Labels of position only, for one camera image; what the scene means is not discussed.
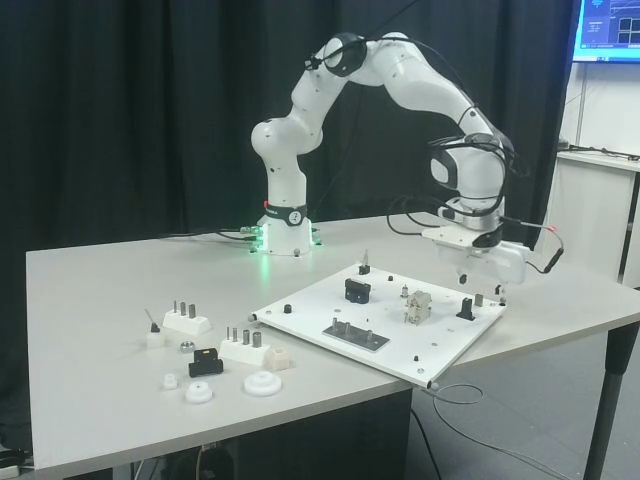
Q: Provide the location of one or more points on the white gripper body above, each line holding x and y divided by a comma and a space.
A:
500, 262

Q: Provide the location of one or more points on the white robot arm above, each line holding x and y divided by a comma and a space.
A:
285, 190

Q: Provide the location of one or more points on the large metal round peg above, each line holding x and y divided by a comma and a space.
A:
257, 339

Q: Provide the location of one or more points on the white round peg holder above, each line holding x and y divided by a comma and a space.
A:
245, 354

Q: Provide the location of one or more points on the white square peg holder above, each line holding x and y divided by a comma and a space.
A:
185, 325

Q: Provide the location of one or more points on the flat white mounting plate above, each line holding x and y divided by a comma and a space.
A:
447, 234

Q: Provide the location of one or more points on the beige waterproof plug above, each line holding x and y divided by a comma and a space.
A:
418, 309

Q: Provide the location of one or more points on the metal BNC plug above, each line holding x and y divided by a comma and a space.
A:
406, 292

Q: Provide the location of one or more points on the white task board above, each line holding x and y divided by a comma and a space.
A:
400, 345

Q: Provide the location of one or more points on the white cabinet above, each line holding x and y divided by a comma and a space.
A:
590, 215

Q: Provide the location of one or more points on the black table leg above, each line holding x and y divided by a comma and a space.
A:
607, 400

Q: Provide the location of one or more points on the cream cube holder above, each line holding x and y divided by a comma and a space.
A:
281, 360

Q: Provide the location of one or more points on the white large gear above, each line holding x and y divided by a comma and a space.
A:
263, 385

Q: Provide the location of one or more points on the blue screen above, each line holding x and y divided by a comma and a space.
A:
607, 30

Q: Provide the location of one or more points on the black D-SUB plug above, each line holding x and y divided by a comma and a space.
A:
206, 362

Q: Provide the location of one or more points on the white medium gear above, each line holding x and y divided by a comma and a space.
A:
198, 392

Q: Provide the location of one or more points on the white small gear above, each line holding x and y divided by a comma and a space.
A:
169, 382

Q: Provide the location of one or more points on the black plug with thin pin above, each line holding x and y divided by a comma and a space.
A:
155, 328

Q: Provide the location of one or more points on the black curtain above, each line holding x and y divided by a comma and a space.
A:
125, 125

